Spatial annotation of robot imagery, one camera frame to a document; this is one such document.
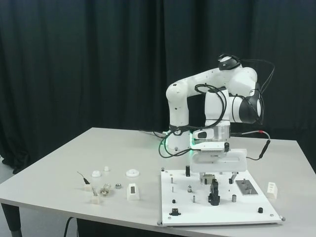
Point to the black D-SUB plug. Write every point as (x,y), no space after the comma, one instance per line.
(213,195)

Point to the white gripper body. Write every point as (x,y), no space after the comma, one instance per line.
(222,164)

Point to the white large gear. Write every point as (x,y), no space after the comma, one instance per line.
(132,173)

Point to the white holder with dark slot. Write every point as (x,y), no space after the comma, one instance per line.
(133,193)

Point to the metal BNC plug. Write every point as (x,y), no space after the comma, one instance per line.
(189,189)

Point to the small white holder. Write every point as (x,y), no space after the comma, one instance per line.
(87,187)
(95,200)

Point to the white task board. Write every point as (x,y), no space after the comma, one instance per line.
(222,212)

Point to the metal bolt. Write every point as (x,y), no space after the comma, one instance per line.
(118,185)

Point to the dark table leg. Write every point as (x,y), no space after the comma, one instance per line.
(10,219)

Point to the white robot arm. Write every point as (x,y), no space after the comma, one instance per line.
(177,98)

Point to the metal USB plug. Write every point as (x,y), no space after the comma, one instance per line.
(94,192)

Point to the black curtain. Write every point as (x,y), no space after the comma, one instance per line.
(74,61)

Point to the white medium gear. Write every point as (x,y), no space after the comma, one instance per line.
(96,173)

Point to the grey metal peg plate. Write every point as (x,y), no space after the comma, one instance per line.
(247,188)

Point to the white holder with holes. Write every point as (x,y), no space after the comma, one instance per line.
(272,190)

